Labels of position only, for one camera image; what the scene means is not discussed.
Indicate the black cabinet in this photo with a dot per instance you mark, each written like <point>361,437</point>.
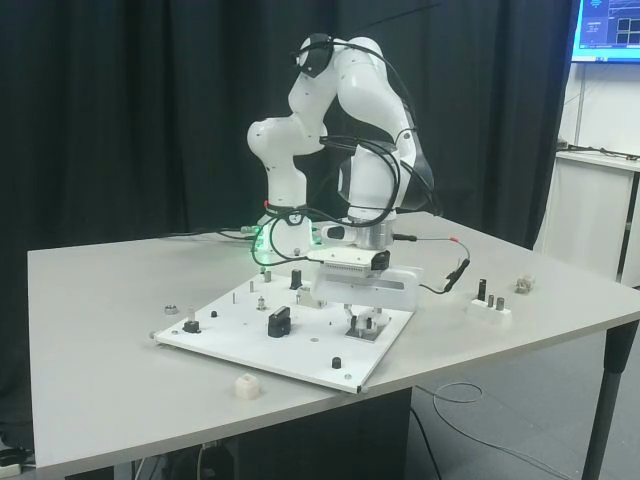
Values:
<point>325,440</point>

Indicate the white peg holder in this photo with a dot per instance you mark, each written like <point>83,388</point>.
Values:
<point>492,315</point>

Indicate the blue screen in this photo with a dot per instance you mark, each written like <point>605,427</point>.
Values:
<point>605,30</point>

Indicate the small white cube holder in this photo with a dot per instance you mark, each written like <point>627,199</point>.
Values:
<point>247,389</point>

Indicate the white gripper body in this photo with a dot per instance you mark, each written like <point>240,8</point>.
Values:
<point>390,295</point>

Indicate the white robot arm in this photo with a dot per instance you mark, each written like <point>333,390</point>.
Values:
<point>365,180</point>

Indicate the white cabinet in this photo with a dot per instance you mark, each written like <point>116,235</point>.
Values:
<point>590,215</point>

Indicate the thin black rod, red tag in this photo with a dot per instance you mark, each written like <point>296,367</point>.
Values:
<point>456,276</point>

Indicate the white power strip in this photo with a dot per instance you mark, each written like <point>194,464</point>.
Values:
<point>10,469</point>

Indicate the black curtain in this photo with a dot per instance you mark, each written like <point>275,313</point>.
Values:
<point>125,100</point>

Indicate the black table leg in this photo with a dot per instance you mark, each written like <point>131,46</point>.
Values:
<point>607,400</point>

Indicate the white task board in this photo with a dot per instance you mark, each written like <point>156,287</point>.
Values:
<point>280,360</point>

